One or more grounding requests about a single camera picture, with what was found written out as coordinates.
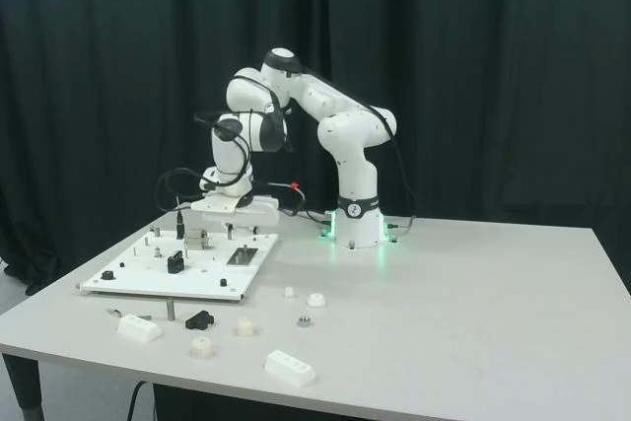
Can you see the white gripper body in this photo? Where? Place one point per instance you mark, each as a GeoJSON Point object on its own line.
{"type": "Point", "coordinates": [249, 216]}

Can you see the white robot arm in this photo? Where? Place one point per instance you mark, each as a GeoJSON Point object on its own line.
{"type": "Point", "coordinates": [352, 164]}

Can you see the white small gear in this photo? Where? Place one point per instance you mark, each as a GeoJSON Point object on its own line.
{"type": "Point", "coordinates": [289, 292]}

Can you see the white large gear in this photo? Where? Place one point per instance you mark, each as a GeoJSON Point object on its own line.
{"type": "Point", "coordinates": [315, 300]}

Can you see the white task board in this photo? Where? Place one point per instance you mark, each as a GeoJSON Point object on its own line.
{"type": "Point", "coordinates": [197, 273]}

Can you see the black D-SUB plug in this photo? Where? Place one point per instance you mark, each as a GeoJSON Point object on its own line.
{"type": "Point", "coordinates": [199, 320]}

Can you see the small white cube holder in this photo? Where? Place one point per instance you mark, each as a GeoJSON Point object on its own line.
{"type": "Point", "coordinates": [203, 347]}
{"type": "Point", "coordinates": [245, 328]}

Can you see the metal round peg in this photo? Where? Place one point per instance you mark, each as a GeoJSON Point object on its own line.
{"type": "Point", "coordinates": [169, 309]}

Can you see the metal bolt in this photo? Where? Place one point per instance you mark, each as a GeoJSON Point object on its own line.
{"type": "Point", "coordinates": [303, 321]}

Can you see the white holder block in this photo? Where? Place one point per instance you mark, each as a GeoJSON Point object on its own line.
{"type": "Point", "coordinates": [139, 329]}
{"type": "Point", "coordinates": [291, 367]}

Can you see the small metal plug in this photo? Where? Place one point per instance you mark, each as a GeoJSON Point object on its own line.
{"type": "Point", "coordinates": [116, 313]}

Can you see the black curtain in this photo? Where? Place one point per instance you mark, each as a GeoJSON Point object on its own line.
{"type": "Point", "coordinates": [98, 71]}

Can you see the dark table leg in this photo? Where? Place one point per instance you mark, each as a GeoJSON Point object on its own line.
{"type": "Point", "coordinates": [22, 384]}

